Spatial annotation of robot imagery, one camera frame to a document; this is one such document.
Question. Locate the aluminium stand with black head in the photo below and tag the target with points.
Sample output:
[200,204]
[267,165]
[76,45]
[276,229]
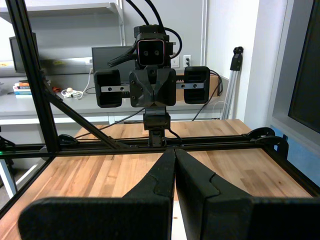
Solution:
[236,60]

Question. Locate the grey desk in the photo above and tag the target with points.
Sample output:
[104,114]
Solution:
[82,103]

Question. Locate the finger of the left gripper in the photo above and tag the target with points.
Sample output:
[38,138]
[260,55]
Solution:
[166,87]
[140,90]

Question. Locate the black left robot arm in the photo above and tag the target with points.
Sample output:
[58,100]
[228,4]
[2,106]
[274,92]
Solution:
[156,122]

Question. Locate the white wall outlet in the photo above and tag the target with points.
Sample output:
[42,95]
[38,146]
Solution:
[187,60]
[175,62]

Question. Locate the black computer monitor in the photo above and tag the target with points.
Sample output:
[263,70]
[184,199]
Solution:
[105,58]
[13,55]

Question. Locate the black aluminium frame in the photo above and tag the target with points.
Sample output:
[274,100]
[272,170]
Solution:
[32,75]

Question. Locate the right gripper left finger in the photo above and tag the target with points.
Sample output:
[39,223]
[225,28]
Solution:
[100,220]

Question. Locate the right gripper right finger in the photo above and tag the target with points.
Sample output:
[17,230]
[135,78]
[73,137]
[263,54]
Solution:
[237,220]

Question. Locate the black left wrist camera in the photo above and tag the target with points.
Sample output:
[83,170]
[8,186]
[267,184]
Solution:
[151,53]

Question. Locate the grey wall shelf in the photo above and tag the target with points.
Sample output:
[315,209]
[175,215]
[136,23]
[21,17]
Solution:
[75,8]

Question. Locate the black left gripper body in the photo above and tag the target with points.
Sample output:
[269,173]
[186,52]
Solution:
[108,87]

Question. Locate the white task board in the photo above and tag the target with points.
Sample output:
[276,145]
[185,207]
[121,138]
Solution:
[177,230]

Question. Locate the stack of books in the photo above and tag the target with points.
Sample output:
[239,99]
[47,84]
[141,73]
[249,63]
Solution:
[21,90]

